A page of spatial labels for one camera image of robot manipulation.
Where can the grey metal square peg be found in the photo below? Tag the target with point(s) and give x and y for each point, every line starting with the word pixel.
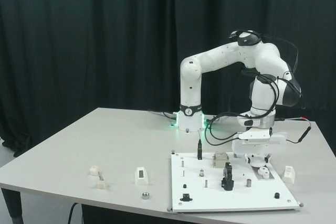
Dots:
pixel 182 162

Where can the white medium gear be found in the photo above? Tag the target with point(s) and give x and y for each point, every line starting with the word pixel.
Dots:
pixel 261 171

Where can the white sloped holder with holes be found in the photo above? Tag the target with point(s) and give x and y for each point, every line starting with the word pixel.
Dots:
pixel 288 175

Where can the white small gear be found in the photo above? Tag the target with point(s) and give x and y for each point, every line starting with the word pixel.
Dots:
pixel 266 176

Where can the black table leg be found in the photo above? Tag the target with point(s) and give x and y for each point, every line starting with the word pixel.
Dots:
pixel 13 205

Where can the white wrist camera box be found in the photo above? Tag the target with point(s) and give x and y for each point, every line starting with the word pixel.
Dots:
pixel 256 122

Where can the beige connector block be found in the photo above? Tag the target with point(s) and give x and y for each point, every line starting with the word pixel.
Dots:
pixel 220 161

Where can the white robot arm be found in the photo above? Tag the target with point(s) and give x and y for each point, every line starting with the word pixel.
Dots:
pixel 210 56

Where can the thick metal round peg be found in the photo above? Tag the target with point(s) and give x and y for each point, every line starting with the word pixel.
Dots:
pixel 248 183

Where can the black D-SUB plug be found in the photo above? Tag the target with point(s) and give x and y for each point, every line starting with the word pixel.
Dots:
pixel 227 179

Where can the white task board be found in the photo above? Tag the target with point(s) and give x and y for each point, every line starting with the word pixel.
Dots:
pixel 236 200

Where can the white peg holder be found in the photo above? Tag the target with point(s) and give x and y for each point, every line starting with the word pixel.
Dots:
pixel 101 184

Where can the flat white mounting plate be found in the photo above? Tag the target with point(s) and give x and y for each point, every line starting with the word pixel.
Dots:
pixel 254 133

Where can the metal hex nut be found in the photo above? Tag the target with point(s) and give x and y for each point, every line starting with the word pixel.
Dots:
pixel 145 196

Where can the metal USB plug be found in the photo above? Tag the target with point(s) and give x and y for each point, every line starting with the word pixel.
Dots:
pixel 141 174

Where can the black box beneath table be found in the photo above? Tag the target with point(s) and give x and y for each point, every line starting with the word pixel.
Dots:
pixel 118 216

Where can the white wedge holder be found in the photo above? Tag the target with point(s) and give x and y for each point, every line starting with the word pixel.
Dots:
pixel 141 180

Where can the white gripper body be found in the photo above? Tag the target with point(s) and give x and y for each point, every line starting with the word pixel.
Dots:
pixel 262 146

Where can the metal BNC plug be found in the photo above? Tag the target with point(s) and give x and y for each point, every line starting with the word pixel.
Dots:
pixel 201 173

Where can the black curtain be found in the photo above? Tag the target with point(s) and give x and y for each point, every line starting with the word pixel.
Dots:
pixel 78 37

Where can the white large gear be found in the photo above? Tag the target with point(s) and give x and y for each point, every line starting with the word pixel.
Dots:
pixel 258 163

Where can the white cube holder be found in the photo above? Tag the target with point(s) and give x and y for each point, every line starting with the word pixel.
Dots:
pixel 94 170

